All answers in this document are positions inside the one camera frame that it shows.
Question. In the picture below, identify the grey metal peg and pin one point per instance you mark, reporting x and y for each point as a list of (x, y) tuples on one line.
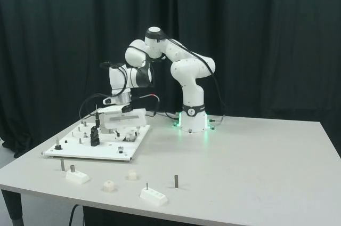
[(62, 164)]

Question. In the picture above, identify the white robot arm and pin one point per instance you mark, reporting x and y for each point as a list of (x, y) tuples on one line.
[(191, 98)]

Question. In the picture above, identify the white medium gear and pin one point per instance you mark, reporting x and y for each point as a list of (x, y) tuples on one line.
[(132, 174)]

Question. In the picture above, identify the white holder with thin peg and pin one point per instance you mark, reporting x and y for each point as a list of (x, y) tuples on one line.
[(154, 195)]

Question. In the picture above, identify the dark table leg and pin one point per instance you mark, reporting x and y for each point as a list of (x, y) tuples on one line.
[(12, 206)]

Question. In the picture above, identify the metal round peg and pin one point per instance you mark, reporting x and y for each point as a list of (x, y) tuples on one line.
[(72, 168)]

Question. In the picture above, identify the white holder with round peg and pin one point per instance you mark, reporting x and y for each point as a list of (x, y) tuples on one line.
[(78, 178)]

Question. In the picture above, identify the black USB plug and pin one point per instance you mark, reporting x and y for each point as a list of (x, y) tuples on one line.
[(97, 120)]

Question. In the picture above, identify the white task board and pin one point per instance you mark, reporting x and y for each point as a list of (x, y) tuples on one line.
[(80, 152)]

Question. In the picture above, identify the metal bolt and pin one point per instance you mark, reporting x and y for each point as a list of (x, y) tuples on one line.
[(57, 140)]

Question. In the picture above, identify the black D-SUB plug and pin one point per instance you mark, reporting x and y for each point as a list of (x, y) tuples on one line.
[(94, 136)]

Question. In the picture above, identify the flat white mounting plate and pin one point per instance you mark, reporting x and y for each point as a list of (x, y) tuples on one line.
[(110, 110)]

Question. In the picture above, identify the dark metal peg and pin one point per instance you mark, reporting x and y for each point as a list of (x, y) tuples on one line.
[(176, 181)]

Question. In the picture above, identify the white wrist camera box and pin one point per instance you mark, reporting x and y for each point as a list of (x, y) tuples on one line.
[(109, 100)]

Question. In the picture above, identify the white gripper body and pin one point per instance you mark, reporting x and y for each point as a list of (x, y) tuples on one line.
[(125, 122)]

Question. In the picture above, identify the black curtain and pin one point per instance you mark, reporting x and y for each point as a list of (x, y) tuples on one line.
[(266, 23)]

